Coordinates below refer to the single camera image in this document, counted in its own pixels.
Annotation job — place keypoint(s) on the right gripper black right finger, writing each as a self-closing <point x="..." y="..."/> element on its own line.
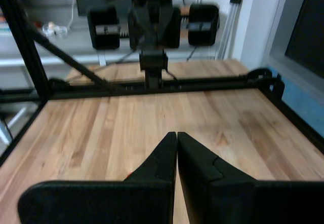
<point x="253" y="203"/>

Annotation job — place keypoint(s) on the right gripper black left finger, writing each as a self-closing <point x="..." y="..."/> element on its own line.
<point x="101" y="203"/>

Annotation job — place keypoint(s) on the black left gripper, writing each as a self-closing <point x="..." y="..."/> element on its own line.
<point x="103" y="29"/>

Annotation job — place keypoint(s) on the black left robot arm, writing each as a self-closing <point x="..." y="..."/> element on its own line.
<point x="153" y="61"/>

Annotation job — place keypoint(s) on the grey desk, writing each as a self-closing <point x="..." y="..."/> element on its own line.
<point x="76" y="44"/>

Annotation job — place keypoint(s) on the black metal frame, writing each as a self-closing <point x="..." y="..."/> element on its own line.
<point x="202" y="83"/>

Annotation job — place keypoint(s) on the black curved frame bracket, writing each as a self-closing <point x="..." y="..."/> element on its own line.
<point x="58" y="82"/>
<point x="277" y="87"/>
<point x="260" y="73"/>

